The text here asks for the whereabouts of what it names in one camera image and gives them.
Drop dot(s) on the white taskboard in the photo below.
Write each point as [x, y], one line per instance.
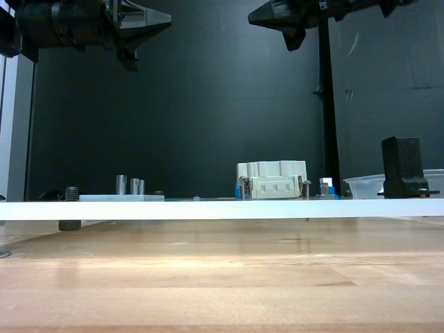
[222, 210]

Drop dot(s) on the black vertical post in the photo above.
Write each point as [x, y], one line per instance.
[329, 138]

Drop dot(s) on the small steel peg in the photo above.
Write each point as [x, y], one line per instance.
[142, 187]

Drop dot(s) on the beige connector housing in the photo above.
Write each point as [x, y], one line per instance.
[274, 173]

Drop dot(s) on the black threaded screw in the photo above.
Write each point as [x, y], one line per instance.
[71, 194]

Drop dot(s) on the black bar holder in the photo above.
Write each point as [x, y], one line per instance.
[402, 163]

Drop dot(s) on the large steel peg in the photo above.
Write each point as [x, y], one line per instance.
[121, 185]

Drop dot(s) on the blue clamp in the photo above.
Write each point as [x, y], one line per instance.
[237, 193]

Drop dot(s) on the small blue socket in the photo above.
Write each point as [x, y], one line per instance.
[333, 193]

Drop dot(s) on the grey metal plate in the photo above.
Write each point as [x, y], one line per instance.
[107, 198]

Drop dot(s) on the black board foot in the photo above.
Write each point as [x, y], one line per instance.
[69, 225]

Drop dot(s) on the clear plastic tub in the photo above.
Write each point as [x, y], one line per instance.
[364, 187]

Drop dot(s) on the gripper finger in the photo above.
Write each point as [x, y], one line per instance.
[281, 29]
[277, 14]
[138, 36]
[156, 19]

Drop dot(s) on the silver metal bolt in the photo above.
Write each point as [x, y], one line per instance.
[324, 190]

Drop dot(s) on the medium steel peg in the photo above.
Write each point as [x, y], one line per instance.
[135, 187]

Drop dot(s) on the silver connector mounting screw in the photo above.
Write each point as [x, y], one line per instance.
[307, 182]

